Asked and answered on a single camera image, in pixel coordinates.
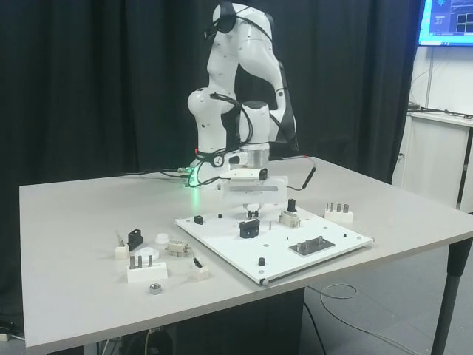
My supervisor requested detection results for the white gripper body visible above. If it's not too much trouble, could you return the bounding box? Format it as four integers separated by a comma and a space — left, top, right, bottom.
220, 176, 289, 206

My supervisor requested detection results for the white task board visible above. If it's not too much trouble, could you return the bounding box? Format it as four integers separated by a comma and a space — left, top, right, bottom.
174, 198, 376, 287

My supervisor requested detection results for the beige waterproof plug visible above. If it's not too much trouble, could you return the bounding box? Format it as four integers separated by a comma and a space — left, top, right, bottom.
164, 240, 191, 257

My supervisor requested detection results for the white round peg holder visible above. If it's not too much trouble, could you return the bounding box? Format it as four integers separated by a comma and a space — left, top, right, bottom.
324, 209, 355, 225

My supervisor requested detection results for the white large gear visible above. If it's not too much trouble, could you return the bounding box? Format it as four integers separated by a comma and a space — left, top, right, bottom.
133, 246, 161, 264

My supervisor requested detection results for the black D-SUB plug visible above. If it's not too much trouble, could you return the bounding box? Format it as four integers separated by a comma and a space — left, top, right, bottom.
127, 229, 145, 250

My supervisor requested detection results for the white square peg holder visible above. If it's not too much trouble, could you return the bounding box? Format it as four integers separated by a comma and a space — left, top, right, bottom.
126, 261, 169, 284

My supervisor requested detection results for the white cabinet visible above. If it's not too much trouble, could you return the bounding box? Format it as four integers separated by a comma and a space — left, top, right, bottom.
391, 110, 473, 214

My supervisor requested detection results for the black curtain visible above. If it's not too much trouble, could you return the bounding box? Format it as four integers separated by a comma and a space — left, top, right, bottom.
0, 0, 421, 326

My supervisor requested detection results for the black table leg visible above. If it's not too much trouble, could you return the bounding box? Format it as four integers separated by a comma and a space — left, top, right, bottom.
431, 238, 471, 355

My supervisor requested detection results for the blue screen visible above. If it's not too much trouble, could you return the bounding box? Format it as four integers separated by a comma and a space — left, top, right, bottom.
417, 0, 473, 47

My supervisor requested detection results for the black looped camera cable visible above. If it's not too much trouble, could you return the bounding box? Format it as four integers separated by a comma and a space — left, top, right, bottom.
190, 93, 259, 186

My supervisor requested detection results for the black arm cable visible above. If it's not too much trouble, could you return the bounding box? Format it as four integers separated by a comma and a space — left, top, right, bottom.
202, 1, 300, 152

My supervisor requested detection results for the black base cable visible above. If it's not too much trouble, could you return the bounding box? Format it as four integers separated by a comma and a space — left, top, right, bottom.
123, 168, 193, 182

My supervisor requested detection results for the grey floor cable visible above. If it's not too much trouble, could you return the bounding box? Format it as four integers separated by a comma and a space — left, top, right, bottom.
319, 283, 473, 355

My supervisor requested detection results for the black floor cable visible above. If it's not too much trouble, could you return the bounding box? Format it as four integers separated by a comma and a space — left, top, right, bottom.
302, 302, 328, 355

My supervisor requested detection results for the black cabinet cable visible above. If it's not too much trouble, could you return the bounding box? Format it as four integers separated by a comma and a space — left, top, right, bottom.
406, 104, 473, 120

